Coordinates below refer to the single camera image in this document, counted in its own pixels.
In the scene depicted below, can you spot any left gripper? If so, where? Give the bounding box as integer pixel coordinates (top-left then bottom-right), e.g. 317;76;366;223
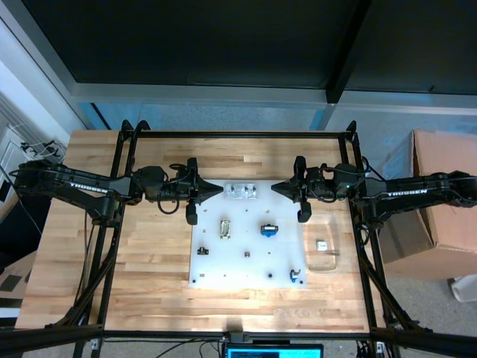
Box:
185;157;225;227

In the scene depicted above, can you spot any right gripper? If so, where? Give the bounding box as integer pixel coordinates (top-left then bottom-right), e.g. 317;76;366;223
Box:
270;155;313;224

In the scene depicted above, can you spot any beige many-pin connector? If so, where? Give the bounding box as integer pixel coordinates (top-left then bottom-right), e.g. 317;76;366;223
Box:
218;219;234;241

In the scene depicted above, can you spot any clear plastic container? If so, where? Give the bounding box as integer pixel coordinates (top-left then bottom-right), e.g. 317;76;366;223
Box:
303;211;342;274

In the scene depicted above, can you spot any white task board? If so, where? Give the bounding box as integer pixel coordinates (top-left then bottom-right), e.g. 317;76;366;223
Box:
189;180;309;289

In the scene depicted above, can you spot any cardboard box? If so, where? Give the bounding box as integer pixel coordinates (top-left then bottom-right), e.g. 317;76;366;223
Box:
379;128;477;283

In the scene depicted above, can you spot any blue screen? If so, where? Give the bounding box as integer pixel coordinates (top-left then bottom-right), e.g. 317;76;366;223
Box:
222;343;325;358

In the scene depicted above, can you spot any black frame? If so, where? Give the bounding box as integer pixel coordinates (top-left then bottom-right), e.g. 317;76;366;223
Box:
0;119;477;358

